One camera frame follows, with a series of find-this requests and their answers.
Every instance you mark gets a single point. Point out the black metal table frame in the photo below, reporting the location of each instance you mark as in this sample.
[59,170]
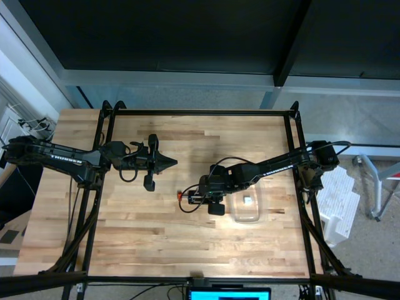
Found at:
[47,279]

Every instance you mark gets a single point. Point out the flat cardboard box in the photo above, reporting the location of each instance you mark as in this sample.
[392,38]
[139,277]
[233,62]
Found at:
[15,223]

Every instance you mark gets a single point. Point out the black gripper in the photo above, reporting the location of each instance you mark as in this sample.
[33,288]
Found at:
[216,209]
[142,161]

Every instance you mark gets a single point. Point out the clear plastic tub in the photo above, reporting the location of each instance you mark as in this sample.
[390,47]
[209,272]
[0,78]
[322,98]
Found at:
[250,215]

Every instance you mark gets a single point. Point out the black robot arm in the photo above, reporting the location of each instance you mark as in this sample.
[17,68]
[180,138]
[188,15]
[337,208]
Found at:
[272,170]
[65,159]

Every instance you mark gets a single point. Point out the black clamp with red knob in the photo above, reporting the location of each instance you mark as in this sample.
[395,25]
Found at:
[179,195]

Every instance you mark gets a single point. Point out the white foam packing block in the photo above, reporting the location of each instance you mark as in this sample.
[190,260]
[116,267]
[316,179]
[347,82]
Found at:
[337,203]

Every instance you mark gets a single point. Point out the black vertical post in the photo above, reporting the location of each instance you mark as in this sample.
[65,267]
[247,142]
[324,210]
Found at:
[292,47]

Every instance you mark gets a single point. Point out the small white block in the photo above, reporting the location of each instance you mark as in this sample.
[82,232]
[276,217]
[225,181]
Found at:
[248,199]

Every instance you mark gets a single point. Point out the screen with blue edge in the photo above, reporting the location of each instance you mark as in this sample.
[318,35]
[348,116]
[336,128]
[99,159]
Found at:
[228,295]

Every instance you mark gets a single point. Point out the grey metal stand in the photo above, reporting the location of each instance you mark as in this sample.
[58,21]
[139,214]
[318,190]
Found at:
[377,193]

